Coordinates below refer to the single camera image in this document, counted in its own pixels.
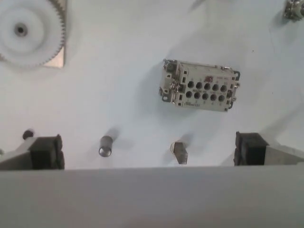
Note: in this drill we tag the white task board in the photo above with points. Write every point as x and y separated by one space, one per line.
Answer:
118 95

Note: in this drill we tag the white large gear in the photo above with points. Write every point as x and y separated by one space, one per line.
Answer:
31 47

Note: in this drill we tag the metal round peg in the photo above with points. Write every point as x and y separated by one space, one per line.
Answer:
105 147

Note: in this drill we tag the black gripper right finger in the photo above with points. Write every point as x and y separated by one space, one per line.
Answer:
249 152

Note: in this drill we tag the metal square peg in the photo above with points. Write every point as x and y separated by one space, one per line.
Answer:
180 154

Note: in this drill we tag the metal BNC plug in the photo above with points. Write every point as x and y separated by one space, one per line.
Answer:
294 10

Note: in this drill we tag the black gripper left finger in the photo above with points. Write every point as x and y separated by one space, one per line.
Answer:
45 154

